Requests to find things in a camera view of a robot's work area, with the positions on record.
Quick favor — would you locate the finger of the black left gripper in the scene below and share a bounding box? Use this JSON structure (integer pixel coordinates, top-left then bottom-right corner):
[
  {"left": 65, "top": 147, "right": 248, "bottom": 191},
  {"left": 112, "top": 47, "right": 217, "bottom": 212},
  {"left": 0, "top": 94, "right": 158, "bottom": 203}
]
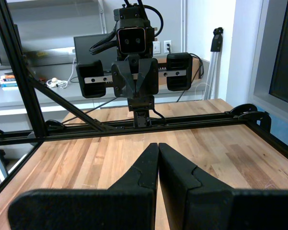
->
[
  {"left": 136, "top": 57, "right": 159, "bottom": 98},
  {"left": 111, "top": 59, "right": 137, "bottom": 98}
]

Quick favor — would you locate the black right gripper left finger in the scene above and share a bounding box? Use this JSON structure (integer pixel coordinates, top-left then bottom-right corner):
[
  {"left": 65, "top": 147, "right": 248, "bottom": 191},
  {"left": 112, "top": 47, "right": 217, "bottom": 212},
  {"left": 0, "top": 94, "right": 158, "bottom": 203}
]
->
[{"left": 7, "top": 143, "right": 159, "bottom": 230}]

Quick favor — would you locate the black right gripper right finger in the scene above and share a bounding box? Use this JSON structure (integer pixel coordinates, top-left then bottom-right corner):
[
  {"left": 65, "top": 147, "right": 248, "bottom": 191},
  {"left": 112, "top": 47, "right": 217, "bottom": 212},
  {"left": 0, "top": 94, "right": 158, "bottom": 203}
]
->
[{"left": 159, "top": 143, "right": 288, "bottom": 230}]

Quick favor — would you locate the black computer monitor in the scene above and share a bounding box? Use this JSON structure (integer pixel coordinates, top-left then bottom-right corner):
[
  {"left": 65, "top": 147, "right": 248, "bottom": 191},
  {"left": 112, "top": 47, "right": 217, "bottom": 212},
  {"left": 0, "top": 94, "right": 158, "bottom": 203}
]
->
[
  {"left": 73, "top": 33, "right": 118, "bottom": 72},
  {"left": 0, "top": 23, "right": 20, "bottom": 67}
]

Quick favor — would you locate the brown cardboard box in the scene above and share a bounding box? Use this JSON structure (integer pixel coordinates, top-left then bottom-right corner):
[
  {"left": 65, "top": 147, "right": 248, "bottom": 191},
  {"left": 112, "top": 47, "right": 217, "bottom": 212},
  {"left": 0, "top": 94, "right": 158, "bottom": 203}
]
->
[{"left": 156, "top": 56, "right": 200, "bottom": 86}]

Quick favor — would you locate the silver tripod with black head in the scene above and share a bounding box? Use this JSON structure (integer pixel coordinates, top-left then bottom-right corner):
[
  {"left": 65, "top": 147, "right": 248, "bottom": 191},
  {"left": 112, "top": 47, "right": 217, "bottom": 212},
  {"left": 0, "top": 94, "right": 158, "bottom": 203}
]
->
[{"left": 203, "top": 27, "right": 224, "bottom": 101}]

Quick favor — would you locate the stack of books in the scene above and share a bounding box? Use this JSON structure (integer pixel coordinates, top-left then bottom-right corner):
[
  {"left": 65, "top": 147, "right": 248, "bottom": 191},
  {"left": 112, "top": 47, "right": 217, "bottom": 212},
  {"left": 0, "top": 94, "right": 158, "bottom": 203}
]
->
[{"left": 0, "top": 74, "right": 19, "bottom": 91}]

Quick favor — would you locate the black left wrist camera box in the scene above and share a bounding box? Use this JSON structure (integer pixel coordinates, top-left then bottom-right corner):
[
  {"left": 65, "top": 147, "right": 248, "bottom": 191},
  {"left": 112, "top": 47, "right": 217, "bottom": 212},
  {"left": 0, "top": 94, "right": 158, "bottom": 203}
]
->
[{"left": 115, "top": 26, "right": 147, "bottom": 55}]

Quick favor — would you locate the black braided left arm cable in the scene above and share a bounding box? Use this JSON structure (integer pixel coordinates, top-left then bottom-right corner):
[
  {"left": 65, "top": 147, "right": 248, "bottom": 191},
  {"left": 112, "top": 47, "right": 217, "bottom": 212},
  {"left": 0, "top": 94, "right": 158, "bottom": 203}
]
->
[{"left": 89, "top": 33, "right": 118, "bottom": 56}]

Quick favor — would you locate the black cable by cardboard box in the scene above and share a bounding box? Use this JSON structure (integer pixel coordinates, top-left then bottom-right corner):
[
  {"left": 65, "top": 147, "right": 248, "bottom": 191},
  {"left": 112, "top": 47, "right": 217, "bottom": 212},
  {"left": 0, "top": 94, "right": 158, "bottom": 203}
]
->
[{"left": 189, "top": 53, "right": 205, "bottom": 80}]

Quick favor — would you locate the black smooth left arm cable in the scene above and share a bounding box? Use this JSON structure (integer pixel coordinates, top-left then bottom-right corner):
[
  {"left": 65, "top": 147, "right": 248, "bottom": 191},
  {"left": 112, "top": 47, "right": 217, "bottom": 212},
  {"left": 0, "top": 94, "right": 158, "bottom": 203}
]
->
[{"left": 136, "top": 0, "right": 164, "bottom": 37}]

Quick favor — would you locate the white coiled cable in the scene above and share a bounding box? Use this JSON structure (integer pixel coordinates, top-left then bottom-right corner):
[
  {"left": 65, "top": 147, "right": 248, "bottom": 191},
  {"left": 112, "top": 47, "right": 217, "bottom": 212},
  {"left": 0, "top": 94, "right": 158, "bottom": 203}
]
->
[{"left": 46, "top": 57, "right": 77, "bottom": 89}]

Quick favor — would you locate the black aluminium frame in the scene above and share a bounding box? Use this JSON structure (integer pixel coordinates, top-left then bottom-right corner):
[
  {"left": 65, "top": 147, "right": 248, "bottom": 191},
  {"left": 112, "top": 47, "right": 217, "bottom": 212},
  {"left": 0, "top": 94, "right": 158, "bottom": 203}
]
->
[{"left": 0, "top": 0, "right": 288, "bottom": 204}]

